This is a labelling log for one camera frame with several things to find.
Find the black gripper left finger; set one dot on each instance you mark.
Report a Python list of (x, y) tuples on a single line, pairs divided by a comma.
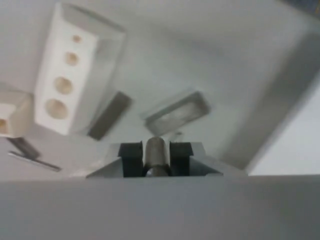
[(131, 160)]

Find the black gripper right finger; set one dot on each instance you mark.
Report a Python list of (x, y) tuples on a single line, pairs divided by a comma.
[(180, 160)]

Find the large metal square peg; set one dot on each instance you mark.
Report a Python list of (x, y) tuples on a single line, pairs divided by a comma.
[(177, 113)]

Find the medium metal square peg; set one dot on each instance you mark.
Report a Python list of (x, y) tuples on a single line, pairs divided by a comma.
[(110, 116)]

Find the thin metal round peg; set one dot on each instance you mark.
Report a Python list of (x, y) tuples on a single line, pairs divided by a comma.
[(35, 162)]

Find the white four-hole peg holder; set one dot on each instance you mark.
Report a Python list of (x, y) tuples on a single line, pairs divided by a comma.
[(67, 75)]

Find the white task board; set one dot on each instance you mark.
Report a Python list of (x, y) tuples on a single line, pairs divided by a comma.
[(295, 150)]

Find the small white plug holder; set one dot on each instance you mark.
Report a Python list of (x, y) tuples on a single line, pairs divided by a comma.
[(12, 115)]

